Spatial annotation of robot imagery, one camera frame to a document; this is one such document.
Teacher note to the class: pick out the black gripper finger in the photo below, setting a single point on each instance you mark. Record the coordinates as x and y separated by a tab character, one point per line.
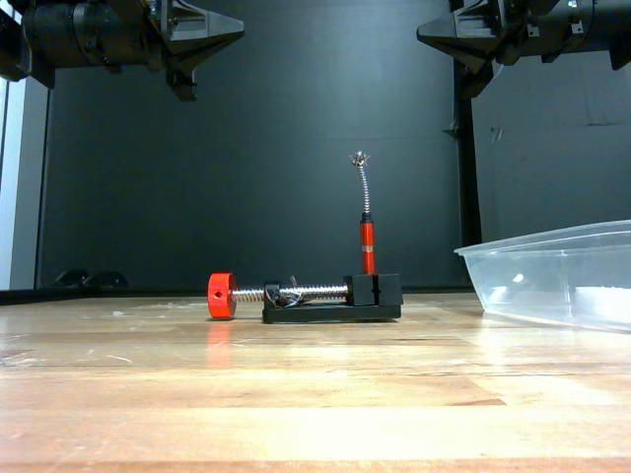
458	27
217	25
468	54
192	51

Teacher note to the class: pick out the black frame clamp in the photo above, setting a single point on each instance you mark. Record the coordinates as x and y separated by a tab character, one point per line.
106	278
71	276

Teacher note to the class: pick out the white foam block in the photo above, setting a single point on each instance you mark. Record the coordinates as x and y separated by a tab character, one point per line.
604	303

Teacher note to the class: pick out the black aluminium table frame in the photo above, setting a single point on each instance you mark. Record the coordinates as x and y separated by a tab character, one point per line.
98	294

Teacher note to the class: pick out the black vertical post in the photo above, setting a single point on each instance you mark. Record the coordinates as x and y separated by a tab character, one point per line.
470	222

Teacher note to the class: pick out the black vise with red knob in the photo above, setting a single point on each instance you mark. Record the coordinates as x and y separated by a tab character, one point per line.
379	295

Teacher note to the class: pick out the clear plastic tub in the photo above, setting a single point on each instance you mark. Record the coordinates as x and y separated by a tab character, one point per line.
532	286

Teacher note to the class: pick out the red RCA socket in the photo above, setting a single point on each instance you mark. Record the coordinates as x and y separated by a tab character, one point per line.
370	263

